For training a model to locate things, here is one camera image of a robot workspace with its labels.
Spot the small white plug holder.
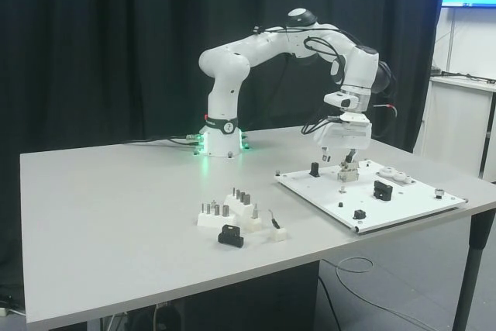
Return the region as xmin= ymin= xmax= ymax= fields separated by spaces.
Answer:
xmin=267 ymin=226 xmax=290 ymax=243

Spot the black curtain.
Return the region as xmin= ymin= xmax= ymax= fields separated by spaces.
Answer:
xmin=0 ymin=0 xmax=453 ymax=309

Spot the black D-SUB plug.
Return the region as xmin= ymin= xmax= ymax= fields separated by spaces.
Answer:
xmin=216 ymin=223 xmax=246 ymax=250

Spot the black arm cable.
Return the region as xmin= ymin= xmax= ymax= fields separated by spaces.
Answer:
xmin=253 ymin=24 xmax=399 ymax=142

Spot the white round peg holder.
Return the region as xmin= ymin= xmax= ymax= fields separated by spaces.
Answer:
xmin=196 ymin=210 xmax=233 ymax=228

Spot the white square peg holder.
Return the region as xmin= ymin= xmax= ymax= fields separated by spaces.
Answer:
xmin=224 ymin=195 xmax=259 ymax=218

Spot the white task board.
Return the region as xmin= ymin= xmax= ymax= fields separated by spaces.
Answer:
xmin=273 ymin=159 xmax=468 ymax=236

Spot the grey floor cable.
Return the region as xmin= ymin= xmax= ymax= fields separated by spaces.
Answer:
xmin=335 ymin=256 xmax=431 ymax=331

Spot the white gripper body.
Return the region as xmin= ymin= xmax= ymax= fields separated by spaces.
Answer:
xmin=312 ymin=120 xmax=374 ymax=152

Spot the black table leg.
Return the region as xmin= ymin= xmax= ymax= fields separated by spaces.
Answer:
xmin=452 ymin=212 xmax=494 ymax=331

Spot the black base cable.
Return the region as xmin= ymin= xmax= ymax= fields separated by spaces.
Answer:
xmin=127 ymin=134 xmax=203 ymax=147

